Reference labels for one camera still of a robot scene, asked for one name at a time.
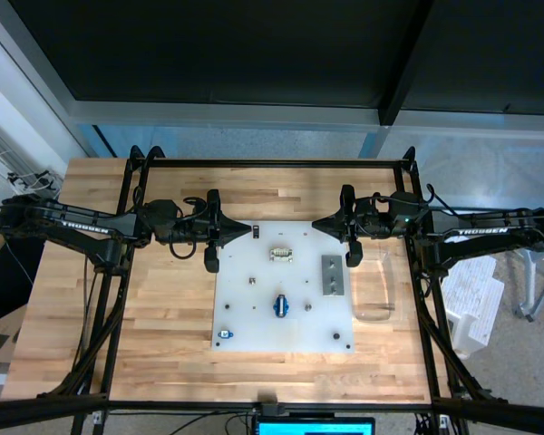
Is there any black smooth arm cable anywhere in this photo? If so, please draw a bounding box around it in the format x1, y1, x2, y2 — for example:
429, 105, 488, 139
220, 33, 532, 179
182, 195, 209, 219

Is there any white task board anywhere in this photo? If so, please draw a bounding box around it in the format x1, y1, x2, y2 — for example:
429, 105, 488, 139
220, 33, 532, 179
211, 218, 356, 353

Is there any white foam block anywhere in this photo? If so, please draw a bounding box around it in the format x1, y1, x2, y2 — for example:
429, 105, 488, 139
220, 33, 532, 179
437, 246, 505, 360

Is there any grey aluminium block with holes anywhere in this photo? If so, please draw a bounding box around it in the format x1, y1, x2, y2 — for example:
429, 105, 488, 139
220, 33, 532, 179
321, 253, 346, 298

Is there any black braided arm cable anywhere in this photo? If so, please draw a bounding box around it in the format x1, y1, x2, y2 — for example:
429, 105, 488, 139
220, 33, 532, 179
169, 237, 199, 261

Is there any clear plastic tub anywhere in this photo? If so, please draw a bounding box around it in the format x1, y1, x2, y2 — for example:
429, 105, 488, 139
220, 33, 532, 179
350, 244, 398, 324

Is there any brown cardboard box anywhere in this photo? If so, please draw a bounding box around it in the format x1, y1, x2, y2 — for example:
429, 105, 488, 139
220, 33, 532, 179
0, 303, 28, 363

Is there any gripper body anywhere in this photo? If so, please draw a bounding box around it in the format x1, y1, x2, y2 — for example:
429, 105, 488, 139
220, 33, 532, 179
169, 188, 222, 275
339, 183, 393, 270

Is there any grey metal stand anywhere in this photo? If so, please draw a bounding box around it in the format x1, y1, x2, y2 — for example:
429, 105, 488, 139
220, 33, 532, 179
493, 244, 544, 324

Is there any black aluminium frame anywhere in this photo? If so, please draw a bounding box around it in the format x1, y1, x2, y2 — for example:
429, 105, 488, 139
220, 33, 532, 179
0, 144, 544, 435

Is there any black camera on frame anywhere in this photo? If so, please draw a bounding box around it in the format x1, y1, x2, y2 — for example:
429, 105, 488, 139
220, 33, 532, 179
258, 394, 286, 416

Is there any blue round connector mount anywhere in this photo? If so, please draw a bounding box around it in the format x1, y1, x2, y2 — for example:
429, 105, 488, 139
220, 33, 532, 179
272, 293, 292, 319

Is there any laptop screen with blue edge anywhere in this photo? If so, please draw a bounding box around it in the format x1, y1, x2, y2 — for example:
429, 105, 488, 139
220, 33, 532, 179
252, 416, 376, 435

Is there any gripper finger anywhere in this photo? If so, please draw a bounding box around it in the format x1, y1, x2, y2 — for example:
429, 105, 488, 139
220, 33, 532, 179
219, 228, 252, 250
311, 208, 346, 227
219, 211, 252, 231
311, 224, 347, 244

